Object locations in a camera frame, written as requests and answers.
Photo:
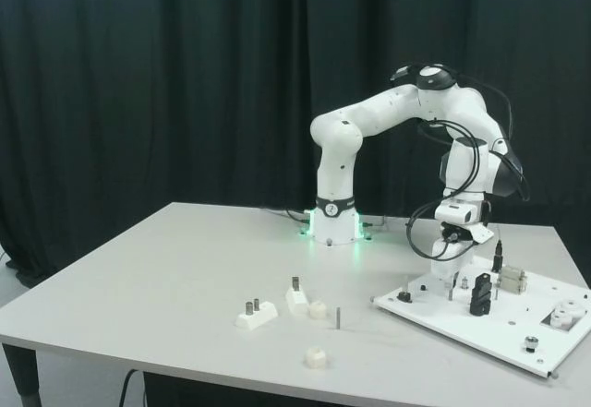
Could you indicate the cream small part holder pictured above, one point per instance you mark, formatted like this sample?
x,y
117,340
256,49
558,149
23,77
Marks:
x,y
315,356
317,309

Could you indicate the white small gear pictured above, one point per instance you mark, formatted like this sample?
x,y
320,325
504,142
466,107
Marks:
x,y
559,320

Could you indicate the white two-peg holder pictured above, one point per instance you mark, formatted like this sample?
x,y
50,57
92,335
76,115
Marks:
x,y
256,319

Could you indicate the black curtains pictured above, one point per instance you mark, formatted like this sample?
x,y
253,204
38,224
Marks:
x,y
138,79

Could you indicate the white task board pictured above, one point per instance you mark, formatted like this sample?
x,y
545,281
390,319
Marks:
x,y
461,324

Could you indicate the white large gear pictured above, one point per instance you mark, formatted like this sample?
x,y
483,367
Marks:
x,y
569,309

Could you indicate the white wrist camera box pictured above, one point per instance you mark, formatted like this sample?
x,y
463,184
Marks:
x,y
454,212

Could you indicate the black box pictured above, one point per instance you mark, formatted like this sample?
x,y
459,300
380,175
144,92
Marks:
x,y
323,391

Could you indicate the black table leg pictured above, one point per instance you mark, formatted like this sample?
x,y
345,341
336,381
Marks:
x,y
20,374

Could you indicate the metal square peg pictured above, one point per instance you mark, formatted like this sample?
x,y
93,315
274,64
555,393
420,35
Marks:
x,y
296,284

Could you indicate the white single-peg holder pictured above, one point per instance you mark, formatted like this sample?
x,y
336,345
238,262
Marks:
x,y
297,303

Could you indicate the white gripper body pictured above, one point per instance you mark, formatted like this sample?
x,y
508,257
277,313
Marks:
x,y
450,266

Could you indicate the metal bolt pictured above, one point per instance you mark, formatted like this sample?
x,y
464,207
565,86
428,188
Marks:
x,y
531,343

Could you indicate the thin metal round peg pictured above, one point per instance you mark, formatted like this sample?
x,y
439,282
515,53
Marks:
x,y
338,318

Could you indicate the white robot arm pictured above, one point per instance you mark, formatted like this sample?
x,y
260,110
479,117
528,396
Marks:
x,y
334,167

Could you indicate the metal BNC plug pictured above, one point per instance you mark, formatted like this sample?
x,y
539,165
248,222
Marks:
x,y
465,282

